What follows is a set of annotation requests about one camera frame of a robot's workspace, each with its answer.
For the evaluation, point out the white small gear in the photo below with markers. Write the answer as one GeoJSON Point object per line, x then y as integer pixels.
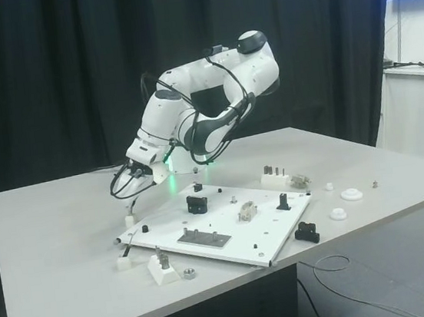
{"type": "Point", "coordinates": [330, 186]}

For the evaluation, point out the white large gear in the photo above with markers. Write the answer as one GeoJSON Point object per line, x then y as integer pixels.
{"type": "Point", "coordinates": [352, 194]}

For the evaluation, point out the white medium gear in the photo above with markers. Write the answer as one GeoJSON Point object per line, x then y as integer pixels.
{"type": "Point", "coordinates": [338, 214]}

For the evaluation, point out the large metal round peg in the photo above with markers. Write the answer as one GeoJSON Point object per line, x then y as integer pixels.
{"type": "Point", "coordinates": [166, 262]}

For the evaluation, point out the large metal square peg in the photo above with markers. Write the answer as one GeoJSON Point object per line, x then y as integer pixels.
{"type": "Point", "coordinates": [267, 171]}

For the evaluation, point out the white USB plug holder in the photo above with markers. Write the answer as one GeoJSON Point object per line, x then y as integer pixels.
{"type": "Point", "coordinates": [122, 264]}

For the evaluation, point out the small metal square peg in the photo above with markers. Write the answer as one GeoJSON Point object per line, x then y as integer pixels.
{"type": "Point", "coordinates": [283, 171]}

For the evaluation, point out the black D-SUB plug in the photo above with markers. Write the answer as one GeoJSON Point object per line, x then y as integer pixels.
{"type": "Point", "coordinates": [307, 232]}

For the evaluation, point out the metal hex nut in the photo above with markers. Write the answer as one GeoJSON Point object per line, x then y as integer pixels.
{"type": "Point", "coordinates": [189, 273]}

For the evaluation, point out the white round peg holder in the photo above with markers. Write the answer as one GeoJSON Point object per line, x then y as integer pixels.
{"type": "Point", "coordinates": [164, 276]}

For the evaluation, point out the medium metal square peg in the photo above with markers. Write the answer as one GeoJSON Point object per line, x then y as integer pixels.
{"type": "Point", "coordinates": [278, 171]}

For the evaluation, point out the black curtain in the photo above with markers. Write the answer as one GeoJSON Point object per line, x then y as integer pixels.
{"type": "Point", "coordinates": [50, 70]}

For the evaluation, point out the small white plug holder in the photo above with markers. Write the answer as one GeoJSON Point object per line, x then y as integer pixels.
{"type": "Point", "coordinates": [130, 220]}

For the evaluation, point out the white task board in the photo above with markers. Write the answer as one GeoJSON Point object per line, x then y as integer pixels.
{"type": "Point", "coordinates": [245, 239]}

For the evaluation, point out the black box under table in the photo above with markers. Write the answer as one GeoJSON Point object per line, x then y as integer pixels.
{"type": "Point", "coordinates": [234, 310]}

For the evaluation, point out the grey metal plug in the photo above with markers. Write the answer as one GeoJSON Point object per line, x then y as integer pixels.
{"type": "Point", "coordinates": [300, 181]}

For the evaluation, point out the clear Ethernet plug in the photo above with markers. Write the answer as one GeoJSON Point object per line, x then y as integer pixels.
{"type": "Point", "coordinates": [130, 215]}

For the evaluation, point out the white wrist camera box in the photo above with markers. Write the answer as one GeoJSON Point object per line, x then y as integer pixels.
{"type": "Point", "coordinates": [141, 153]}

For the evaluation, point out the white square peg holder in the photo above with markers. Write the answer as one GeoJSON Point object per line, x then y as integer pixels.
{"type": "Point", "coordinates": [273, 181]}

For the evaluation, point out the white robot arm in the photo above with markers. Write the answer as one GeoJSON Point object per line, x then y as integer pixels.
{"type": "Point", "coordinates": [255, 72]}

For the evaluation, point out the white cabinet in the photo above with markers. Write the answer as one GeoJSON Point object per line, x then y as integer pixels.
{"type": "Point", "coordinates": [415, 114]}

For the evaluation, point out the medium metal round peg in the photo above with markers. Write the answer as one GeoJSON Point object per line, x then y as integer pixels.
{"type": "Point", "coordinates": [159, 258]}

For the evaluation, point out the small metal BNC plug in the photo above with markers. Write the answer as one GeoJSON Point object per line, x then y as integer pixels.
{"type": "Point", "coordinates": [374, 184]}

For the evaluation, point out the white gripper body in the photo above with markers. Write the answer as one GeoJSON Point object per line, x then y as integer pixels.
{"type": "Point", "coordinates": [160, 174]}

